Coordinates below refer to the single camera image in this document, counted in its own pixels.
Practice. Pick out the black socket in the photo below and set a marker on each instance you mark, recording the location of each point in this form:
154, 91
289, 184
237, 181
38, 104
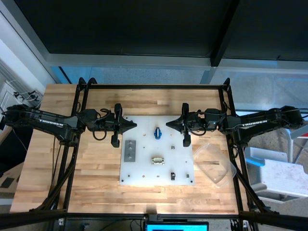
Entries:
173, 176

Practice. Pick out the clear plastic tub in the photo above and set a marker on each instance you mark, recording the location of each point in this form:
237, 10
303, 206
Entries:
214, 166

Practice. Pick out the white task board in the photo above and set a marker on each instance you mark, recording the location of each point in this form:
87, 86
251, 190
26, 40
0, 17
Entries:
144, 168

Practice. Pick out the beige connector housing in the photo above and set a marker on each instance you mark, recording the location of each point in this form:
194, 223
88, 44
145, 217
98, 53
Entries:
158, 161

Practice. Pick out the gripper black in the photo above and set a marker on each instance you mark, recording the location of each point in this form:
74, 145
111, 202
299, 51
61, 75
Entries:
185, 125
117, 120

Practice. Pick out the silver round rod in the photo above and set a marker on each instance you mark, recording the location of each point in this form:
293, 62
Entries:
157, 132

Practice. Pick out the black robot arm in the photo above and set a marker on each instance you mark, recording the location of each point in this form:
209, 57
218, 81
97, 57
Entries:
255, 124
53, 122

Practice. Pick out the cardboard box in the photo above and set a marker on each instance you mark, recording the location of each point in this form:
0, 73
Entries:
9, 178

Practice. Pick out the black metal frame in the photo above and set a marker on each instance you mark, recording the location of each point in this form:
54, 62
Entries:
144, 85

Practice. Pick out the blue laptop screen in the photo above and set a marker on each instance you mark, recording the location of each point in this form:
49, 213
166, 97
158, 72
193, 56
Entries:
176, 227

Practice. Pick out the black bracket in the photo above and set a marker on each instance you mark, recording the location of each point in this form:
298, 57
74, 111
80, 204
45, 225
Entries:
153, 217

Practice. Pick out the blue clamp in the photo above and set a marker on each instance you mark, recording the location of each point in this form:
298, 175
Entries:
157, 137

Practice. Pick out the grey metal plate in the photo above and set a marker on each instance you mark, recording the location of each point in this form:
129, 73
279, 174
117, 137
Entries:
127, 151

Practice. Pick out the white metal chair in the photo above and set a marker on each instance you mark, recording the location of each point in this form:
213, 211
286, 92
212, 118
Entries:
290, 144

